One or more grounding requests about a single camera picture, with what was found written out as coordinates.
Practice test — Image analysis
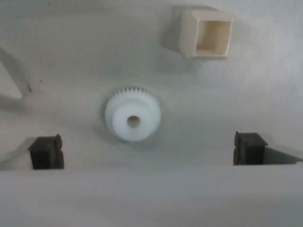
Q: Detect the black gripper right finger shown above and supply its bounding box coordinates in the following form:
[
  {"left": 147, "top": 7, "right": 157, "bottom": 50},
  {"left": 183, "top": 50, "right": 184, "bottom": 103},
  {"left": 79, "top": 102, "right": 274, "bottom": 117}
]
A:
[{"left": 232, "top": 131, "right": 303, "bottom": 166}]

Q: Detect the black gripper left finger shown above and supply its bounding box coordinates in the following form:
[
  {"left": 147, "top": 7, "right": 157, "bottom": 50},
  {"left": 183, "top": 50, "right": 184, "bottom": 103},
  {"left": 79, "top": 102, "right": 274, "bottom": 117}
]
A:
[{"left": 0, "top": 134, "right": 65, "bottom": 170}]

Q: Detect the white medium gear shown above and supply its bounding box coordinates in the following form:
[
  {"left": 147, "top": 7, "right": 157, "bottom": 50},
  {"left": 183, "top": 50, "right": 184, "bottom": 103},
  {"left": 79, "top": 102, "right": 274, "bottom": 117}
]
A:
[{"left": 104, "top": 85, "right": 162, "bottom": 143}]

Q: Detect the white square peg holder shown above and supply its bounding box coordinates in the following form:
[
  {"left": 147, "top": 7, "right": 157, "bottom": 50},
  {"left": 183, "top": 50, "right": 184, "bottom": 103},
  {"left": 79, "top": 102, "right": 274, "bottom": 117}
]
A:
[{"left": 179, "top": 8, "right": 234, "bottom": 59}]

